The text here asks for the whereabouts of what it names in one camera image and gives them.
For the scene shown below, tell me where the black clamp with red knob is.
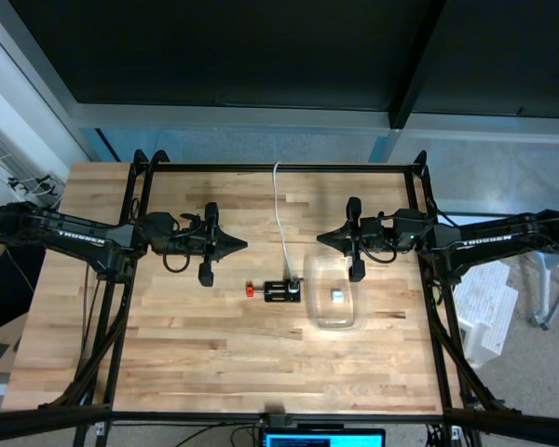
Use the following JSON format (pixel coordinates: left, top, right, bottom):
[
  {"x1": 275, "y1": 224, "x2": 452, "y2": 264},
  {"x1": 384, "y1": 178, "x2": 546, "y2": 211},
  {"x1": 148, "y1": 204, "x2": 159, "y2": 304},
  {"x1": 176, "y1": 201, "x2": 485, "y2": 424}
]
[{"x1": 245, "y1": 278, "x2": 304, "y2": 304}]

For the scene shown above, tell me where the cardboard box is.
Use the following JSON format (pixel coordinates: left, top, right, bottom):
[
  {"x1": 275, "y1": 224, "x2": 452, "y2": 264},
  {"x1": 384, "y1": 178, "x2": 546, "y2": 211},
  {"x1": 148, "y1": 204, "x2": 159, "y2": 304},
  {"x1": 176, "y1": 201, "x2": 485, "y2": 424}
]
[{"x1": 0, "y1": 311, "x2": 30, "y2": 397}]

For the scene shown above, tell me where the clear plastic container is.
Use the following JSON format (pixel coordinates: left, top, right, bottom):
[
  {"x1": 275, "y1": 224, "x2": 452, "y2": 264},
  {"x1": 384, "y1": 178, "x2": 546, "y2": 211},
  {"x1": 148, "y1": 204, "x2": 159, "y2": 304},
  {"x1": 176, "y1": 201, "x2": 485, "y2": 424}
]
[{"x1": 304, "y1": 253, "x2": 369, "y2": 333}]

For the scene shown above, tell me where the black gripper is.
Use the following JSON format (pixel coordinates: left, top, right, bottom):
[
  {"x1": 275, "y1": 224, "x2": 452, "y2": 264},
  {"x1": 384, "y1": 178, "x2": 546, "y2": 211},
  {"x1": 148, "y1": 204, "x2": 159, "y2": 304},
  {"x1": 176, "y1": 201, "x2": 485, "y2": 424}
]
[
  {"x1": 316, "y1": 197, "x2": 393, "y2": 283},
  {"x1": 182, "y1": 202, "x2": 250, "y2": 287}
]

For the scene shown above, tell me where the grey metal chair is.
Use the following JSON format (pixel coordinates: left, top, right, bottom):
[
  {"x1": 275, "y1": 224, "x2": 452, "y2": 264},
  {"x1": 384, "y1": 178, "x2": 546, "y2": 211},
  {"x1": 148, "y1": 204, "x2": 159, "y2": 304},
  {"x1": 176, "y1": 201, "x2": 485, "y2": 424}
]
[{"x1": 524, "y1": 253, "x2": 559, "y2": 332}]

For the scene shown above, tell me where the small black camera box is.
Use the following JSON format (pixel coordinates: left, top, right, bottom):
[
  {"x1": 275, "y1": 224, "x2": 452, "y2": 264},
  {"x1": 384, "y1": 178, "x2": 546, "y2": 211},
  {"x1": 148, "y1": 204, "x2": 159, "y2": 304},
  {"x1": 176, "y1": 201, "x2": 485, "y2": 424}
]
[{"x1": 260, "y1": 405, "x2": 293, "y2": 427}]

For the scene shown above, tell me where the black metal frame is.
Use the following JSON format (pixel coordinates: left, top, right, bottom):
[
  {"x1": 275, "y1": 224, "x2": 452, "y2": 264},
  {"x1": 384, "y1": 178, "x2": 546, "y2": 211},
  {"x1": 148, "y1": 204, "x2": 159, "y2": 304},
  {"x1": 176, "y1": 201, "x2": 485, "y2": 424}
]
[{"x1": 0, "y1": 148, "x2": 559, "y2": 447}]

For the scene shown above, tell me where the screen with blue edge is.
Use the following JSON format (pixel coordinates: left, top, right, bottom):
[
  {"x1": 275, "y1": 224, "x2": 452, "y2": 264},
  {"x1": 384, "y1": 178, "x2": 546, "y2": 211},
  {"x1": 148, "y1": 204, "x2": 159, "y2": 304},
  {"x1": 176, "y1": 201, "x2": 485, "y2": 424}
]
[{"x1": 259, "y1": 427, "x2": 387, "y2": 447}]

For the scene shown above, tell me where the white extension cord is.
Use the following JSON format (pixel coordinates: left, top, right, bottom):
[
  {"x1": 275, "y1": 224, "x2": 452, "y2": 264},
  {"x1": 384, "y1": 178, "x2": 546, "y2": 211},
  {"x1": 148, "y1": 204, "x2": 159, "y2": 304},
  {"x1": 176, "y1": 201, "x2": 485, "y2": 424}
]
[{"x1": 271, "y1": 160, "x2": 296, "y2": 280}]

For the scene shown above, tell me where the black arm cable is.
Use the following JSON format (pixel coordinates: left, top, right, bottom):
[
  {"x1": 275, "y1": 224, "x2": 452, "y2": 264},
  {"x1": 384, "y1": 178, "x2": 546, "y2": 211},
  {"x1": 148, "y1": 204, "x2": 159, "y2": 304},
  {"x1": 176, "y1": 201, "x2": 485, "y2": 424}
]
[
  {"x1": 361, "y1": 209, "x2": 400, "y2": 264},
  {"x1": 161, "y1": 241, "x2": 191, "y2": 274}
]

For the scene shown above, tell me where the white step stool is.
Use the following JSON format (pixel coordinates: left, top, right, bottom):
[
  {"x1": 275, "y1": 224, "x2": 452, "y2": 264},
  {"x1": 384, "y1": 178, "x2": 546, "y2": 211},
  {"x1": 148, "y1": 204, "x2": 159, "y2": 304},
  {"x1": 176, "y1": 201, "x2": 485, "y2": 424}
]
[{"x1": 451, "y1": 263, "x2": 521, "y2": 372}]

